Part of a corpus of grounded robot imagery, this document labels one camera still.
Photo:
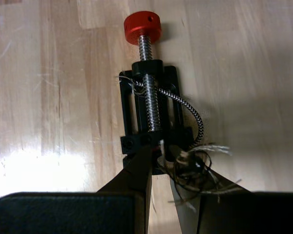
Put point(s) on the black vise with red knob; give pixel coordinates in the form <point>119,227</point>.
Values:
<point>149,109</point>

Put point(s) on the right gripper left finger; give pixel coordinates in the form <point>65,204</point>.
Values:
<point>63,214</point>

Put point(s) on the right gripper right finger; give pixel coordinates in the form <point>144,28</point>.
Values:
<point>246,214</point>

